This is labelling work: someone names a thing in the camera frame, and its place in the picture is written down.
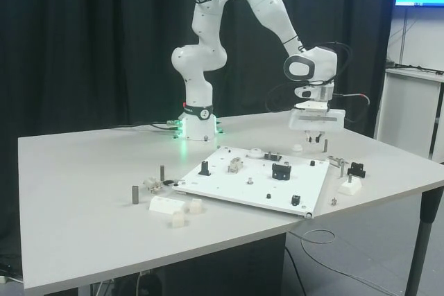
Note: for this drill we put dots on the small metal BNC plug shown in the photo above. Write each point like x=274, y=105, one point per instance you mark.
x=334, y=201

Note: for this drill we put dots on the long white peg holder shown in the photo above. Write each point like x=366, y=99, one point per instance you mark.
x=166, y=204

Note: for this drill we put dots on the small white holder block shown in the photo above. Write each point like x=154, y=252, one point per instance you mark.
x=177, y=219
x=195, y=205

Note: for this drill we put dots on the white holder with peg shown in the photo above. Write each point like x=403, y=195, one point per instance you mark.
x=350, y=186

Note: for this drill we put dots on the black curtain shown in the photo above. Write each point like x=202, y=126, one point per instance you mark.
x=104, y=43

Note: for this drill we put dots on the metal bolt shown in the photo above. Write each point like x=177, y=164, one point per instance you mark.
x=337, y=162

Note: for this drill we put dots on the dark metal peg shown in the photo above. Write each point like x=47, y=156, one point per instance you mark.
x=325, y=145

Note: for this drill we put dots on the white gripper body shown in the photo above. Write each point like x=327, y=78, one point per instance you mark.
x=317, y=118

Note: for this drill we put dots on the grey table leg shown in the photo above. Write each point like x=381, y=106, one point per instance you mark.
x=421, y=237

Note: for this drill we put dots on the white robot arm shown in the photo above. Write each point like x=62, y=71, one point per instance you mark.
x=204, y=67

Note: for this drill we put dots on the white gear on board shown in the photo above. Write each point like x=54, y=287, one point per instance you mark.
x=255, y=152

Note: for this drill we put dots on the white cabinet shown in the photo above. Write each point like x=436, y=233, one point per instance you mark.
x=412, y=112

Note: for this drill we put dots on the metal round peg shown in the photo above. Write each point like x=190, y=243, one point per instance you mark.
x=161, y=173

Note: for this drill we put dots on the white task board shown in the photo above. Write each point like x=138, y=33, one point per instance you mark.
x=256, y=185

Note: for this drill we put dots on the white small gear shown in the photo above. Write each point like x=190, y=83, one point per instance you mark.
x=297, y=148

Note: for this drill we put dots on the black D-SUB plug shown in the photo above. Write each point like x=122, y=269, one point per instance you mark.
x=357, y=168

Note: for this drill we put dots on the metal square peg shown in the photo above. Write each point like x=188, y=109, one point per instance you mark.
x=135, y=194

